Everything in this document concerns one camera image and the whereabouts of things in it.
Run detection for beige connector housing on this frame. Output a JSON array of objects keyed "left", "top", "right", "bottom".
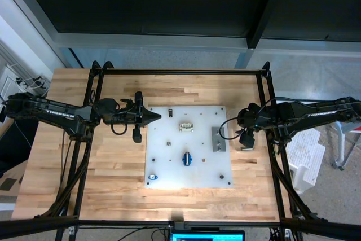
[{"left": 179, "top": 122, "right": 195, "bottom": 134}]

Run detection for clear plastic tub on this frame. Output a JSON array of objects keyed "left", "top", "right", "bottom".
[{"left": 228, "top": 122, "right": 254, "bottom": 152}]

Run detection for white board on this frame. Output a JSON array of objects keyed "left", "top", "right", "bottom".
[{"left": 144, "top": 106, "right": 235, "bottom": 190}]

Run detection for small black camera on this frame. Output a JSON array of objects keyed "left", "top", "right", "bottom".
[{"left": 171, "top": 215, "right": 189, "bottom": 230}]

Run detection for brown cardboard box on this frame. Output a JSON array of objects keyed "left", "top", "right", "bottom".
[{"left": 0, "top": 159, "right": 29, "bottom": 196}]

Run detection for screen with blue edge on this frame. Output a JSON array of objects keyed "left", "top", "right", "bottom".
[{"left": 168, "top": 229, "right": 245, "bottom": 241}]

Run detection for black metal frame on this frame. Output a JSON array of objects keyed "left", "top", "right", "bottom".
[{"left": 0, "top": 60, "right": 361, "bottom": 241}]

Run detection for grey aluminium block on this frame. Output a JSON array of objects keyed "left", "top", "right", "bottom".
[{"left": 210, "top": 126, "right": 228, "bottom": 153}]

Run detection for tangled white cables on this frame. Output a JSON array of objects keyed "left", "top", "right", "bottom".
[{"left": 14, "top": 75, "right": 50, "bottom": 91}]

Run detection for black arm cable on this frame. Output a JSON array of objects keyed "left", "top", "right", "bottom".
[
  {"left": 111, "top": 122, "right": 128, "bottom": 136},
  {"left": 219, "top": 97, "right": 280, "bottom": 141}
]

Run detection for blue round mount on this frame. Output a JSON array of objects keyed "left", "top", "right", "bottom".
[{"left": 180, "top": 152, "right": 193, "bottom": 168}]

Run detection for grey metal stand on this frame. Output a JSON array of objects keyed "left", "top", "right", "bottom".
[{"left": 328, "top": 122, "right": 361, "bottom": 171}]

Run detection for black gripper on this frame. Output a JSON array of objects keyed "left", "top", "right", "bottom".
[
  {"left": 236, "top": 104, "right": 262, "bottom": 147},
  {"left": 120, "top": 91, "right": 162, "bottom": 143}
]

